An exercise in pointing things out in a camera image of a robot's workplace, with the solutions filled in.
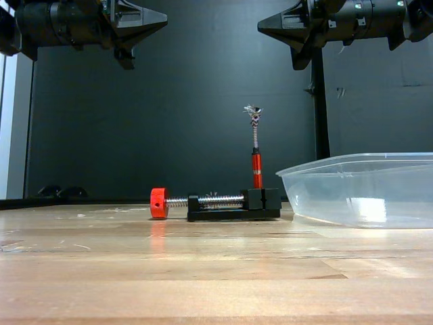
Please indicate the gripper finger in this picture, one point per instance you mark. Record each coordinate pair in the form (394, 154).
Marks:
(287, 22)
(149, 15)
(135, 35)
(291, 37)

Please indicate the clear plastic tub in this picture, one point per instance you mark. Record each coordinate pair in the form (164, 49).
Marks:
(321, 189)

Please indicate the black clamp with red knob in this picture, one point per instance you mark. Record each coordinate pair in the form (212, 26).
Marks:
(233, 215)

